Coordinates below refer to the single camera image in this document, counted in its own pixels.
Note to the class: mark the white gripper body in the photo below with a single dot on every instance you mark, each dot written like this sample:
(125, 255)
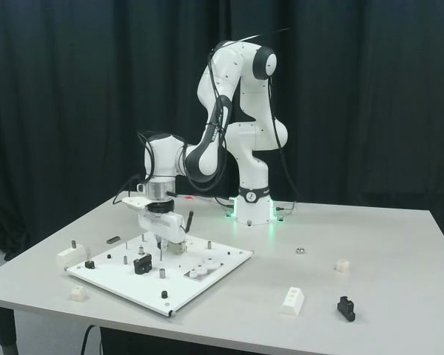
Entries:
(163, 223)

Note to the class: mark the thin metal square peg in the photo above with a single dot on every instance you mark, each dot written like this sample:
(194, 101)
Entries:
(161, 253)

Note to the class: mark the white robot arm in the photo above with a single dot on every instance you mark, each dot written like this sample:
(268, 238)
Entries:
(251, 166)

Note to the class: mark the thick grey metal round peg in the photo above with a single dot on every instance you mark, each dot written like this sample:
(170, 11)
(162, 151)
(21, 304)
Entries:
(162, 274)

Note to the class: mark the metal round peg in holder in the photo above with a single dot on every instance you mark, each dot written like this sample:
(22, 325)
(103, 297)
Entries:
(74, 245)

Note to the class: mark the white peg holder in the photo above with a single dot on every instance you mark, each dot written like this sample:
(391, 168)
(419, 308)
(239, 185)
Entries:
(68, 256)

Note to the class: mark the black wrist band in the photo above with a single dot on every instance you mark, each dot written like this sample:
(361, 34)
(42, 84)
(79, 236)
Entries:
(159, 207)

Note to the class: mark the metal BNC plug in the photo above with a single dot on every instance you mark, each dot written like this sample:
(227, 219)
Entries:
(141, 251)

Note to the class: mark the flat white mounting plate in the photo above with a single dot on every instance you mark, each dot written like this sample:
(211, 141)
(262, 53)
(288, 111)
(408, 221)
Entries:
(136, 202)

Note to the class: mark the white small gear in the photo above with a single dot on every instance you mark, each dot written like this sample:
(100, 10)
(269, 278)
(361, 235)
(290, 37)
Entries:
(193, 275)

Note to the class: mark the small dark USB plug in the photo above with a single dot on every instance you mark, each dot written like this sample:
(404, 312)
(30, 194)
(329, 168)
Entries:
(113, 239)

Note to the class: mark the white medium gear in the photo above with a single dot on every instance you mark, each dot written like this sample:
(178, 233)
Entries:
(201, 271)

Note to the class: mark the small black bolt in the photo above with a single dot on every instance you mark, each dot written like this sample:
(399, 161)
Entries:
(164, 294)

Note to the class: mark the white large gear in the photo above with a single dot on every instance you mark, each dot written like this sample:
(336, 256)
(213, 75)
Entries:
(211, 263)

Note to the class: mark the white task board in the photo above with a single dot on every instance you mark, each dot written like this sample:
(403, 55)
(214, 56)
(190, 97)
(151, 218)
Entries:
(133, 292)

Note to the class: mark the grey waterproof plug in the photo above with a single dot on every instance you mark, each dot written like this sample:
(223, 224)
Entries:
(89, 255)

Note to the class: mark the small white cube holder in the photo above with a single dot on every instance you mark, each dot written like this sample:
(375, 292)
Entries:
(78, 294)

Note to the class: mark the metal nut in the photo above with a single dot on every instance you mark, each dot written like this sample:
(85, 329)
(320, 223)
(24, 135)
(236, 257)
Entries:
(300, 250)

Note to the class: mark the long white holder with holes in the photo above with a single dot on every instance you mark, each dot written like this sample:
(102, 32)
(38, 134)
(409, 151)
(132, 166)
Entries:
(291, 299)

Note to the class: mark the small white rounded holder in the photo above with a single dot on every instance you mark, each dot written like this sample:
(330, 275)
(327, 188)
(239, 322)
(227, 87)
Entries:
(342, 266)

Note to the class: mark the black table leg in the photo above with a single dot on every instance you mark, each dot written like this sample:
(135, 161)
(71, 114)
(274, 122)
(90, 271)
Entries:
(1, 329)

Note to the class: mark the black D-SUB plug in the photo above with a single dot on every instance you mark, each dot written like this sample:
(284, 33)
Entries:
(346, 307)

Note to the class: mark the black curtain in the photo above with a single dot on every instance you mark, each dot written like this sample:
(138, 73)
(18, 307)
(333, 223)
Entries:
(355, 111)

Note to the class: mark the small white camera box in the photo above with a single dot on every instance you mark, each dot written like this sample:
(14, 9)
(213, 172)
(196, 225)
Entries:
(140, 188)

